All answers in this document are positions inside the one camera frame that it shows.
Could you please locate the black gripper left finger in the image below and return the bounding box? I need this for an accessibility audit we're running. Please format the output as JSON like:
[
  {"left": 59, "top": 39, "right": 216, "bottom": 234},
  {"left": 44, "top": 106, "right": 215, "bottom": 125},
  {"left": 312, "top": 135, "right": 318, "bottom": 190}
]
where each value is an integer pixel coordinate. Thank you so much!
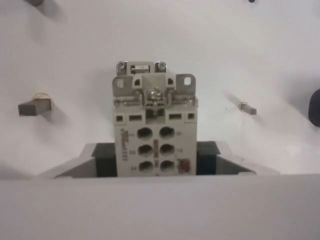
[{"left": 31, "top": 142, "right": 117, "bottom": 180}]

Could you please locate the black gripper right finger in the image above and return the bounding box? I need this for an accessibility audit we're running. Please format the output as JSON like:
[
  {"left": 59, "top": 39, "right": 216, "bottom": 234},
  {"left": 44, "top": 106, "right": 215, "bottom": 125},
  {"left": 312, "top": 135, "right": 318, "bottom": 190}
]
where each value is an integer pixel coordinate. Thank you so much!
[{"left": 197, "top": 141, "right": 259, "bottom": 178}]

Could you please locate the grey waterproof plug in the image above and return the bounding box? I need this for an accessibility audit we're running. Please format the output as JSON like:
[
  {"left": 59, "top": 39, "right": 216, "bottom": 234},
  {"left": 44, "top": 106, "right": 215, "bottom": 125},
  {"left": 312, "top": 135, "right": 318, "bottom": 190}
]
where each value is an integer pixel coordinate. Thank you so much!
[{"left": 111, "top": 72, "right": 200, "bottom": 178}]

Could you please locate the small metal square peg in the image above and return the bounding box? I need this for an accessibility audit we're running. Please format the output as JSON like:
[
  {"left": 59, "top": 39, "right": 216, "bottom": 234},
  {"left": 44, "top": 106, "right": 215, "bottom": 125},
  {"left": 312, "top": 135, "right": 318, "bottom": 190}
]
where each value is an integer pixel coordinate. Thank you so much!
[{"left": 238, "top": 101, "right": 258, "bottom": 116}]

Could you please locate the large metal square peg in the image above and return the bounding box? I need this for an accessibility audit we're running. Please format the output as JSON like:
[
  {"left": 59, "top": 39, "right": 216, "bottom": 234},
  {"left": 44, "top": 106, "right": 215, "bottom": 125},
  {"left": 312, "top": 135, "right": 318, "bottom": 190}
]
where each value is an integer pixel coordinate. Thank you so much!
[{"left": 17, "top": 92, "right": 55, "bottom": 117}]

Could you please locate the white task board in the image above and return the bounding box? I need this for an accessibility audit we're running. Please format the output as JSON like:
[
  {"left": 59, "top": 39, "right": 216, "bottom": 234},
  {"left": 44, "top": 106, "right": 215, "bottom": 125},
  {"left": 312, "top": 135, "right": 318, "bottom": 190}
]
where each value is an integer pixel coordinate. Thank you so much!
[{"left": 0, "top": 0, "right": 320, "bottom": 181}]

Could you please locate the black round plug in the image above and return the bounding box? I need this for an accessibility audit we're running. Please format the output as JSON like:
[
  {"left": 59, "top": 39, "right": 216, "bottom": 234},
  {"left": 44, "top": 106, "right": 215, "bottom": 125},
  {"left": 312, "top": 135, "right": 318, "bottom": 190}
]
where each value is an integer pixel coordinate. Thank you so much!
[{"left": 308, "top": 88, "right": 320, "bottom": 126}]

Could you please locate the metal round peg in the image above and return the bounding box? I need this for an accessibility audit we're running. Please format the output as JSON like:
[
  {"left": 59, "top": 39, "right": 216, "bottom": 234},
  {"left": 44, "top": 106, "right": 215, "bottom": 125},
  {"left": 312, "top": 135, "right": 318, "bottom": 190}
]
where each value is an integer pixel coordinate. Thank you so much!
[{"left": 24, "top": 0, "right": 51, "bottom": 8}]

